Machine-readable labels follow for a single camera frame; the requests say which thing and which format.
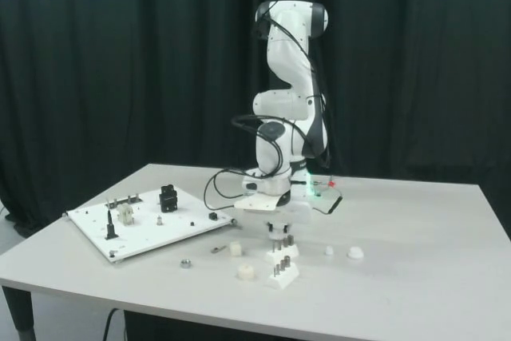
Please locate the thick metal square peg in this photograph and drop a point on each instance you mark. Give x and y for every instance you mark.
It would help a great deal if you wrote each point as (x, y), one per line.
(291, 240)

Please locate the small metal plug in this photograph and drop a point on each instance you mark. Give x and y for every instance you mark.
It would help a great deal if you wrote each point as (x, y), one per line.
(216, 249)

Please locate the thin black rod red tag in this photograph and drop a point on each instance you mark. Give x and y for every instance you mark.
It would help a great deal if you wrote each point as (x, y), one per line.
(331, 184)

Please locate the white large gear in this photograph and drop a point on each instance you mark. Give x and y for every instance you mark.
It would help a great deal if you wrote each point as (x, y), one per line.
(278, 237)

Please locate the medium metal square peg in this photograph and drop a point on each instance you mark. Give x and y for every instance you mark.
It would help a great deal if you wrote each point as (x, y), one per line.
(286, 243)

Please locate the white small gear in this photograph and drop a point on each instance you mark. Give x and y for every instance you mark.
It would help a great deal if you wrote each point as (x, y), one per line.
(328, 251)

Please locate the dark table leg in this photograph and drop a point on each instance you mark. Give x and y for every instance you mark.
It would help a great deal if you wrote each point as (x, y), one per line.
(18, 313)

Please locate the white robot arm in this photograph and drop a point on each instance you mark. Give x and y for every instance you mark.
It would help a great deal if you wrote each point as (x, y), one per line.
(287, 77)

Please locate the thick metal round peg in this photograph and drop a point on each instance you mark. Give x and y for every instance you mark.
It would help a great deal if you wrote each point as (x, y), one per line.
(287, 262)

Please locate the black waterproof plug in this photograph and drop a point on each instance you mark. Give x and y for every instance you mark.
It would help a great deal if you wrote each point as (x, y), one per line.
(109, 231)

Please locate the black curtain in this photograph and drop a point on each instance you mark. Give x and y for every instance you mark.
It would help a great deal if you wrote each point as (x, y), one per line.
(80, 37)

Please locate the white round peg holder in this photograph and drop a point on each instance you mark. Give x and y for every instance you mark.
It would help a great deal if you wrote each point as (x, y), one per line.
(283, 280)

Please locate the metal bolt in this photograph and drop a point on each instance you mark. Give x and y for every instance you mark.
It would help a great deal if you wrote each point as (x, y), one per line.
(184, 264)

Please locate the small white holder block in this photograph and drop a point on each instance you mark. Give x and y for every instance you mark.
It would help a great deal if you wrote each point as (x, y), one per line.
(246, 272)
(235, 248)

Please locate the white medium gear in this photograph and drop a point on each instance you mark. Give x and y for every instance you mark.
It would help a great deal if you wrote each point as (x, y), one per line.
(354, 253)

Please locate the medium metal round peg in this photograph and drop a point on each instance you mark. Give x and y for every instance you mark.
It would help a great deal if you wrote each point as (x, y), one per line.
(282, 266)

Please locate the white square peg holder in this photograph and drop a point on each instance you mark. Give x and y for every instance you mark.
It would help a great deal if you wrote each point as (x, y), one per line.
(281, 257)

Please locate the black D-SUB plug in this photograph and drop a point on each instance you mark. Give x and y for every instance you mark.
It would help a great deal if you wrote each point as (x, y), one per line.
(167, 199)

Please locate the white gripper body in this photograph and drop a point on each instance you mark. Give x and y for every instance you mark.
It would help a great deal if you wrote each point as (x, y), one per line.
(299, 213)

